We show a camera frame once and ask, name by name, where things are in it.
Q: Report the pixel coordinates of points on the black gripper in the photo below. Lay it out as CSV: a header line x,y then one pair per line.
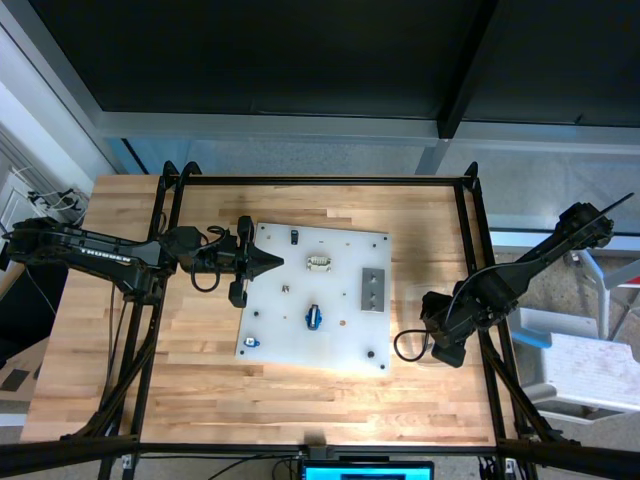
x,y
442,325
242,260

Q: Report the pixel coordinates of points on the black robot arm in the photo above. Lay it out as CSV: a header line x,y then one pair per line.
x,y
540,257
100,252

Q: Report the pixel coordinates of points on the clear plastic tub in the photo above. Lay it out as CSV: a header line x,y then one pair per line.
x,y
414,312

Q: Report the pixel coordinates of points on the black socket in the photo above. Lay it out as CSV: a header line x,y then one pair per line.
x,y
294,237

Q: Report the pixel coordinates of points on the beige connector housing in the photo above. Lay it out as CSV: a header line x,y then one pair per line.
x,y
320,263

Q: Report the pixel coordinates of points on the white board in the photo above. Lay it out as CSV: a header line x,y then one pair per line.
x,y
272,325

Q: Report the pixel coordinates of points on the grey metal block with holes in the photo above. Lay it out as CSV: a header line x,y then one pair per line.
x,y
373,290

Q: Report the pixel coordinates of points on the small blue connector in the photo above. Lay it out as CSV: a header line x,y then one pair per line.
x,y
249,342

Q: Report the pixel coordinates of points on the white step stool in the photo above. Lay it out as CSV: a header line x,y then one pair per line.
x,y
590,370

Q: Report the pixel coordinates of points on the blue laptop screen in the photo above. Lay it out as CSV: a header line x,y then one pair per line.
x,y
365,472

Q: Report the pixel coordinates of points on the brown cardboard box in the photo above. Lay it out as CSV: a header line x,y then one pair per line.
x,y
25,365

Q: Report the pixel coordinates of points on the black metal frame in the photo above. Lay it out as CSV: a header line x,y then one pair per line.
x,y
320,180

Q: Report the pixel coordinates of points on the white corner bracket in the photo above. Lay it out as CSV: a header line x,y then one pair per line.
x,y
510,466
127,461

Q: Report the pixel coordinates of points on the grey tube chair frame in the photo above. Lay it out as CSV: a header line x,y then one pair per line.
x,y
603,310

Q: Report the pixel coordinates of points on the black low camera mount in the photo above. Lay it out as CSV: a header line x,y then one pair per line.
x,y
320,452

